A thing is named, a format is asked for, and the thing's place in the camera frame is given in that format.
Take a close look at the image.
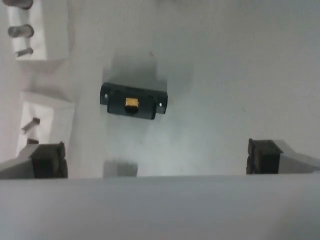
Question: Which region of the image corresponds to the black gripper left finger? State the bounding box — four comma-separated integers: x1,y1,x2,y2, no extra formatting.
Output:
0,141,69,180

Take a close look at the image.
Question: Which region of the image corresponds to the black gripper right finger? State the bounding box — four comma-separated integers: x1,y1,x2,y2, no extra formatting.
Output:
245,137,320,175

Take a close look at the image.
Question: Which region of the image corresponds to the white peg holder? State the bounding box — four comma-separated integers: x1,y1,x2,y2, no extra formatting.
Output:
15,90,76,158
6,0,70,61

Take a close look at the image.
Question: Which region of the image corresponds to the small metal round peg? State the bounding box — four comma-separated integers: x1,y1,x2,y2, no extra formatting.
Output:
14,47,34,57

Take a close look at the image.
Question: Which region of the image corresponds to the large metal round peg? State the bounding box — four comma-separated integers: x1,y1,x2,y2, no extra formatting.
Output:
7,23,35,39
18,0,34,11

